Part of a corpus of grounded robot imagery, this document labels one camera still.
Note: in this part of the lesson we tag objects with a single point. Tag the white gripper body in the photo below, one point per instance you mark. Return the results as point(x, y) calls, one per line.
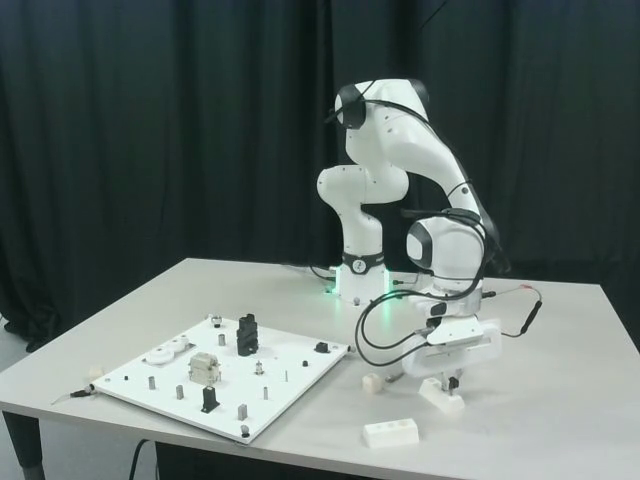
point(450, 357)

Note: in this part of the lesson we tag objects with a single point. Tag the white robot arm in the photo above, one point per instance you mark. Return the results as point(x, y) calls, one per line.
point(400, 130)

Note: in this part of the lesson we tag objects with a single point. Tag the white peg holder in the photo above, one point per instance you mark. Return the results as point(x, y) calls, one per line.
point(437, 397)

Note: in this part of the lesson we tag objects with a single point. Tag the thick metal round peg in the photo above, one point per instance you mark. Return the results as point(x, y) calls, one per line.
point(220, 339)

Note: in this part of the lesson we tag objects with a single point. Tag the small white holder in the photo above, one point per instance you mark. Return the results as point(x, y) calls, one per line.
point(372, 385)

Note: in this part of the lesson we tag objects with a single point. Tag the white holder with three holes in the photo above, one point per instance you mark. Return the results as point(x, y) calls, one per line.
point(390, 434)

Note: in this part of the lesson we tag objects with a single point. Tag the black Ethernet socket block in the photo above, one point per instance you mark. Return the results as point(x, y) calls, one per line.
point(320, 347)

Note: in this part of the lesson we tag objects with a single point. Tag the metal bolt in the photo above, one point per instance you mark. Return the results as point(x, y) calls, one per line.
point(258, 368)

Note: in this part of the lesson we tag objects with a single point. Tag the black D-SUB plug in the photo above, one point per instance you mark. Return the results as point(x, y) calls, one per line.
point(246, 335)

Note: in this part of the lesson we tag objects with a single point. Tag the metal BNC plug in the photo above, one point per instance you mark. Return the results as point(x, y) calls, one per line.
point(217, 320)

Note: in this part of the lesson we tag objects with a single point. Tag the black USB plug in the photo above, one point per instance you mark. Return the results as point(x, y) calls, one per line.
point(210, 402)

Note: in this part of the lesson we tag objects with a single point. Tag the white task board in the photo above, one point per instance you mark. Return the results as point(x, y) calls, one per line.
point(210, 425)

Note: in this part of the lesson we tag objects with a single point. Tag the grey waterproof plug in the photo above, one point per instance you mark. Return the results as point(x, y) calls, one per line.
point(203, 370)

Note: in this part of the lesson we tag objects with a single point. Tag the white medium gear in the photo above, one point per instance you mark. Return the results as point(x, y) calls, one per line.
point(180, 346)

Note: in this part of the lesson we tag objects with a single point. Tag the white large gear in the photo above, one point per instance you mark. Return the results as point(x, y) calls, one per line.
point(160, 358)

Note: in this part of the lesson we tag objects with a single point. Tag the black curtains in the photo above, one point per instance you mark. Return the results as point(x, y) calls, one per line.
point(150, 125)

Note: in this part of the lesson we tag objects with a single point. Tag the black table leg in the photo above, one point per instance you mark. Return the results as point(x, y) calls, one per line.
point(20, 445)

